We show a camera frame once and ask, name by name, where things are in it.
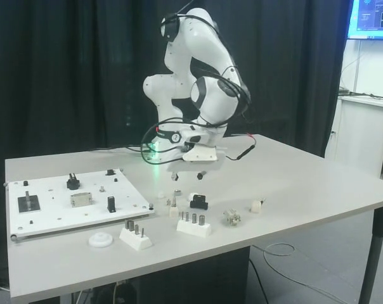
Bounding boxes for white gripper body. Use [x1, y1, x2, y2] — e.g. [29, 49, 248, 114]
[168, 151, 226, 174]

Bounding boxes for black D-SUB plug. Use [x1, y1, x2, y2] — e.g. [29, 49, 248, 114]
[188, 193, 209, 210]

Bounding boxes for metal waterproof plug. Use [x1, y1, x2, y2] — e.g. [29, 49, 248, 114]
[223, 208, 242, 227]

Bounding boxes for white round peg holder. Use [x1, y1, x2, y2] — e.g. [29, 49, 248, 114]
[176, 218, 213, 238]

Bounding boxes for white holder with plug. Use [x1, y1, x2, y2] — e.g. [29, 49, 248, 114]
[249, 198, 265, 214]

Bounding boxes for white square peg holder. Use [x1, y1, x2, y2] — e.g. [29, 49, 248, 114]
[119, 225, 155, 251]

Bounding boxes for white large gear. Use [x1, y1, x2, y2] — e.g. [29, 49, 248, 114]
[88, 232, 115, 248]

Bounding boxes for white task board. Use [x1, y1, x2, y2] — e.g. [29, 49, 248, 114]
[3, 167, 155, 243]

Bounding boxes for black curtain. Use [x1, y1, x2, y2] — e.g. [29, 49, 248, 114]
[0, 0, 351, 281]

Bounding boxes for white cabinet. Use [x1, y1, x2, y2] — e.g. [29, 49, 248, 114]
[323, 91, 383, 184]

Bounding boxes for black table leg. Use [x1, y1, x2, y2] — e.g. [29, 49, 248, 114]
[358, 202, 383, 304]

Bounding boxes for blue screen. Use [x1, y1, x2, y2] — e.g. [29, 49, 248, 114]
[347, 0, 383, 41]

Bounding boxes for black looped wrist cable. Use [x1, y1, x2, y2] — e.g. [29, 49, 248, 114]
[140, 119, 194, 166]

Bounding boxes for black base cables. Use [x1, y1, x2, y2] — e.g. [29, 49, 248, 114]
[93, 144, 150, 155]

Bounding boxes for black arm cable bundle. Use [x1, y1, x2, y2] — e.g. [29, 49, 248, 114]
[160, 0, 253, 125]

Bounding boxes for grey floor cable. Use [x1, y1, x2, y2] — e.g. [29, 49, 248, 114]
[262, 243, 362, 304]

